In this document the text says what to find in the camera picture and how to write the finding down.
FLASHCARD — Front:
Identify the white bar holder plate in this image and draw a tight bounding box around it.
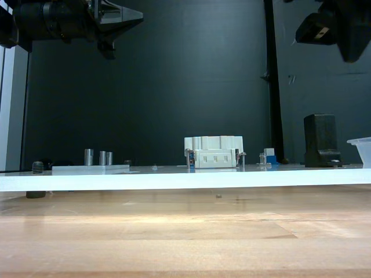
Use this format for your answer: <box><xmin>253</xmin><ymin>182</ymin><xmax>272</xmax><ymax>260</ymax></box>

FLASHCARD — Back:
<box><xmin>52</xmin><ymin>164</ymin><xmax>130</xmax><ymax>175</ymax></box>

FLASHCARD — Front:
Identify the white taskboard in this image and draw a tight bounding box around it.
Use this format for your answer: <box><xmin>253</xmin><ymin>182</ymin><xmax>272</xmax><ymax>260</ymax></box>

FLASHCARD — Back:
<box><xmin>0</xmin><ymin>166</ymin><xmax>371</xmax><ymax>193</ymax></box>

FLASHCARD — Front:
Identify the clear plastic tub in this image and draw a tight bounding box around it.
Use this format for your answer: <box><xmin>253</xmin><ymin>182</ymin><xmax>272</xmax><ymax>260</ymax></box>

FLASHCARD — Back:
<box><xmin>346</xmin><ymin>137</ymin><xmax>371</xmax><ymax>169</ymax></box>

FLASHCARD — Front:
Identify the light grey upright panel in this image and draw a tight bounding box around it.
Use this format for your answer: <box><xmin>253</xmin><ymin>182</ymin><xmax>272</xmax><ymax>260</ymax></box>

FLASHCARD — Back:
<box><xmin>0</xmin><ymin>45</ymin><xmax>30</xmax><ymax>172</ymax></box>

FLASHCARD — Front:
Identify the blue and white connector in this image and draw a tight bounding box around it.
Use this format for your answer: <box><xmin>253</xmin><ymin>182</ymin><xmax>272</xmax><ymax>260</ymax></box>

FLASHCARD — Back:
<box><xmin>263</xmin><ymin>147</ymin><xmax>278</xmax><ymax>166</ymax></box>

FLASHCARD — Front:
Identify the white ridged connector housing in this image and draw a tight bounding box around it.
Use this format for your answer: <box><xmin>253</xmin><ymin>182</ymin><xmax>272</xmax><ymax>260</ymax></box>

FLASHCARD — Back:
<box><xmin>184</xmin><ymin>135</ymin><xmax>243</xmax><ymax>159</ymax></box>

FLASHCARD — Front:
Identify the white three-window connector block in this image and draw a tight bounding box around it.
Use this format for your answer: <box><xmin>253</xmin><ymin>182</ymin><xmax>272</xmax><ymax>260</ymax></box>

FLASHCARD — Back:
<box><xmin>193</xmin><ymin>148</ymin><xmax>237</xmax><ymax>169</ymax></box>

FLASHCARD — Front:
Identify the black angled bracket block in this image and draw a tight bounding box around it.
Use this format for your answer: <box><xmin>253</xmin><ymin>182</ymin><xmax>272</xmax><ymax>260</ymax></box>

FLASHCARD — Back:
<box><xmin>303</xmin><ymin>114</ymin><xmax>344</xmax><ymax>168</ymax></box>

